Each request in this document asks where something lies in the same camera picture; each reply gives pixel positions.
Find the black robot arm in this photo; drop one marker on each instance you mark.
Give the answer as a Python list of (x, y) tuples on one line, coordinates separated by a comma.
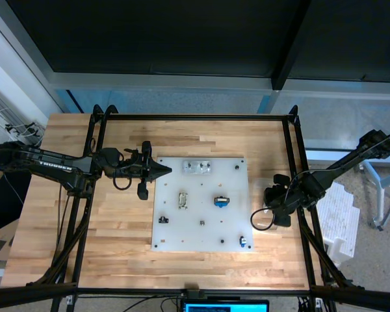
[(344, 162), (52, 164)]

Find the brown cardboard sheet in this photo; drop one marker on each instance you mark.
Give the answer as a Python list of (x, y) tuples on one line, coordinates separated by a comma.
[(0, 240)]

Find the clear acrylic block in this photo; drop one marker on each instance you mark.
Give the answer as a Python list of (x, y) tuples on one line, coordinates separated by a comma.
[(196, 167)]

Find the small blue RJ45 socket mount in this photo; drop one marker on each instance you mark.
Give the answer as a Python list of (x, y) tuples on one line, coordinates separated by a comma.
[(243, 242)]

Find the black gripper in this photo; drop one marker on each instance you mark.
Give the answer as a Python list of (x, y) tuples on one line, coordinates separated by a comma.
[(135, 164), (279, 201)]

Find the white task board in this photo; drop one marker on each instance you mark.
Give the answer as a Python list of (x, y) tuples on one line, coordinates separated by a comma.
[(195, 234)]

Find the white foam packing block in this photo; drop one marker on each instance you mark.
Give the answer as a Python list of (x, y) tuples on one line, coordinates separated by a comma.
[(338, 221)]

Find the black metal frame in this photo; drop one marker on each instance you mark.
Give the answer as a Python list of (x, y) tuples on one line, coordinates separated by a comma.
[(195, 118)]

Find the black clamp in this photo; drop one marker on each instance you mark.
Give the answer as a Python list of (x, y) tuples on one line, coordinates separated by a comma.
[(163, 219)]

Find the laptop screen with blue edge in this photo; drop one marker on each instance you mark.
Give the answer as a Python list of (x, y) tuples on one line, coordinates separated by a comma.
[(224, 307)]

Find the small table camera box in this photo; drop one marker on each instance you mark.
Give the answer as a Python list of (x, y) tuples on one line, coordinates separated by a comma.
[(192, 289)]

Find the beige rectangular connector housing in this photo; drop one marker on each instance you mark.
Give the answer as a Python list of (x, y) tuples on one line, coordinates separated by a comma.
[(183, 201)]

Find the grey metal stand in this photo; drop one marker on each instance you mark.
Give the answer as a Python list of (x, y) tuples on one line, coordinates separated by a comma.
[(379, 201)]

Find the blue and black socket mount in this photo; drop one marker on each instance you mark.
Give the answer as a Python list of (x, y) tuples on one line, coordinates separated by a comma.
[(221, 201)]

